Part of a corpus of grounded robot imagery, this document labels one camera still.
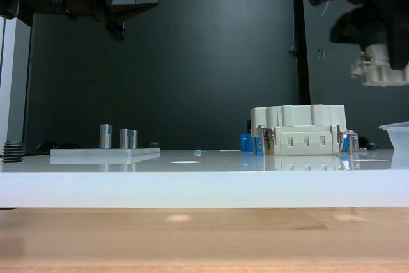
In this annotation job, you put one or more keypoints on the beige HAN10-E connector insert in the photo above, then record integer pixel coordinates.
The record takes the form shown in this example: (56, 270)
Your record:
(377, 74)

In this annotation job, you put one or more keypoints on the beige connector base housing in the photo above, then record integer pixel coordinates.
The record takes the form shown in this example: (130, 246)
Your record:
(303, 140)

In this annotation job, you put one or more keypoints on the blue connector with silver cylinder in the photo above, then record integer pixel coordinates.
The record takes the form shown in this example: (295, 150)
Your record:
(246, 142)

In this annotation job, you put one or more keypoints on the clear plastic tub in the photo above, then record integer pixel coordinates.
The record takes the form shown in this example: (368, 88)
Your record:
(401, 138)

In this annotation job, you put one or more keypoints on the black threaded screw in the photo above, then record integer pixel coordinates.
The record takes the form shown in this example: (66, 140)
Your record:
(13, 151)
(155, 145)
(371, 145)

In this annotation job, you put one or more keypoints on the tall metal bar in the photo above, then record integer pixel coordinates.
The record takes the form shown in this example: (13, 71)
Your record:
(106, 137)

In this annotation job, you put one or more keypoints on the short metal bar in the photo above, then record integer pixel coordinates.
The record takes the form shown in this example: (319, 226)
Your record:
(124, 138)
(133, 139)

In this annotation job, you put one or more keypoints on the grey metal plate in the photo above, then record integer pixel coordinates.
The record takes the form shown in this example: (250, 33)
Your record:
(94, 155)

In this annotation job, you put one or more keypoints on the white plastic board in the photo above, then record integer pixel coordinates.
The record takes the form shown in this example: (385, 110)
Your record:
(204, 190)

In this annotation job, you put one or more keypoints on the black metal frame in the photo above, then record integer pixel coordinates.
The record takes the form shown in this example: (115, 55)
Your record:
(302, 62)

